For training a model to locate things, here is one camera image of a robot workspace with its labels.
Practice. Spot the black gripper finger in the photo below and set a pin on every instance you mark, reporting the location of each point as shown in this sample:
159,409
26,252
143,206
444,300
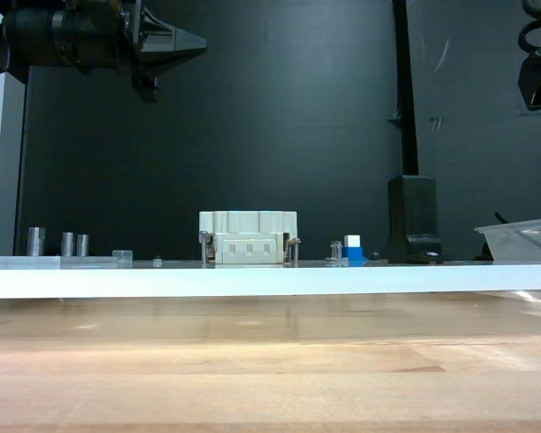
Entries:
167,61
167,38

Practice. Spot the beige connector housing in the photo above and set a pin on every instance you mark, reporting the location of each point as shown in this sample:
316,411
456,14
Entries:
248,248

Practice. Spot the small clear plastic block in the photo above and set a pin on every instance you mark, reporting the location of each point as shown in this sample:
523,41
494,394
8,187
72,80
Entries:
122,256

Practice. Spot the grey metal plate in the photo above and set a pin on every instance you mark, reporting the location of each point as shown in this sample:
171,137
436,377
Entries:
27,262

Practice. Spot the white plastic board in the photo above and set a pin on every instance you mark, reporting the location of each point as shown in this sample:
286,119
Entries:
270,282

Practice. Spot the small silver screw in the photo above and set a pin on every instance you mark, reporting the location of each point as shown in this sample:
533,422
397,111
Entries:
335,250

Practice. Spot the small blue white socket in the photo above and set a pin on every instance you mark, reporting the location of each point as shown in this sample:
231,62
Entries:
354,253

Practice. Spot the clear plastic tub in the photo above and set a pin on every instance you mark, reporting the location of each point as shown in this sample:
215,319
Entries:
523,243

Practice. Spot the silver metal post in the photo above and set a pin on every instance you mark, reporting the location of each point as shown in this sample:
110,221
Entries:
36,241
82,245
67,243

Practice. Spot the black vertical post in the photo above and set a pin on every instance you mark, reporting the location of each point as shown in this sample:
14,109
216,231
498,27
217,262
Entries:
408,135

